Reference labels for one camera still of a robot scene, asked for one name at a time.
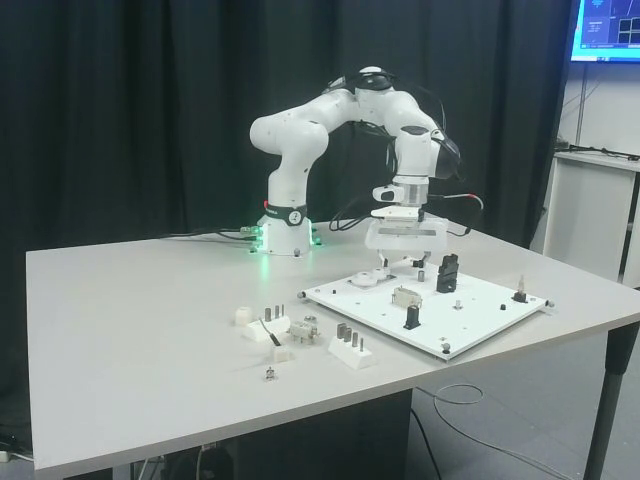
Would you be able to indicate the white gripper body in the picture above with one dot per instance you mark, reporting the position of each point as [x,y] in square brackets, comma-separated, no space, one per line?
[406,234]

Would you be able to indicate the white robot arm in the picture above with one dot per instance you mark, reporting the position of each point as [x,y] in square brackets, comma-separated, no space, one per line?
[290,135]

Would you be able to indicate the white medium gear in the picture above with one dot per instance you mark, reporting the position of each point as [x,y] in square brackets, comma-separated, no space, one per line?
[379,274]

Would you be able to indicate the white large gear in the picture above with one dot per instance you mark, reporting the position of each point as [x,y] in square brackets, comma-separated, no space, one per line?
[361,280]

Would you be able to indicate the black D-SUB plug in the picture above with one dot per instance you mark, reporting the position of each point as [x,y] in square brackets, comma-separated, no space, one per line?
[446,275]

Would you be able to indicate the white task board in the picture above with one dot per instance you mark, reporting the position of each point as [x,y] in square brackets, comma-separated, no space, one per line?
[380,310]

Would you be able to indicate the medium metal square peg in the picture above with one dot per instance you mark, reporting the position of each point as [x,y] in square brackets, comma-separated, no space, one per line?
[349,336]

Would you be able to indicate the thick metal square peg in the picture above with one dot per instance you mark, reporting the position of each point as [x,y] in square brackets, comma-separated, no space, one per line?
[341,332]

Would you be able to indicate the slim metal square peg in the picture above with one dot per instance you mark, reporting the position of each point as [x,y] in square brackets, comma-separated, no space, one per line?
[356,339]

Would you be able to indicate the metal nut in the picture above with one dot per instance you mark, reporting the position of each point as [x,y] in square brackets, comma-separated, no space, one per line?
[308,320]

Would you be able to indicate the white wedge peg holder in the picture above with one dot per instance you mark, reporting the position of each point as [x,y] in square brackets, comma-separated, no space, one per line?
[350,355]

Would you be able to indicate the grey waterproof plug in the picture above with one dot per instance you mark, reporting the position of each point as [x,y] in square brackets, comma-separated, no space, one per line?
[302,334]

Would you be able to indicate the thick metal round peg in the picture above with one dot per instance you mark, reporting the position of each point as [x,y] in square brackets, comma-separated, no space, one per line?
[267,315]

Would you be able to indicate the small white plug holder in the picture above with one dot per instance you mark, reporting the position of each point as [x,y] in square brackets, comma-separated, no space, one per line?
[280,354]

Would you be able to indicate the white long peg holder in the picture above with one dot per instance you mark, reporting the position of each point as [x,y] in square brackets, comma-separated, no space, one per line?
[260,331]

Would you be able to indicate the white round holder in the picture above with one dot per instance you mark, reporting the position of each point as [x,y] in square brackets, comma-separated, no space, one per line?
[242,316]

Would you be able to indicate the white cabinet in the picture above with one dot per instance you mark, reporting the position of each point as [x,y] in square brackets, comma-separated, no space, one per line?
[585,215]

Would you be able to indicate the black table leg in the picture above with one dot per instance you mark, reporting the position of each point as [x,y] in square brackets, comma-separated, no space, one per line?
[607,400]

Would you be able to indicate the blue screen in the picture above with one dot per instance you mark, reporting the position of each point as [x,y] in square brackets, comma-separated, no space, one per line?
[607,30]

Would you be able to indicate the black curtain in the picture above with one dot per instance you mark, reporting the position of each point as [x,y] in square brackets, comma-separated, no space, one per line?
[125,100]

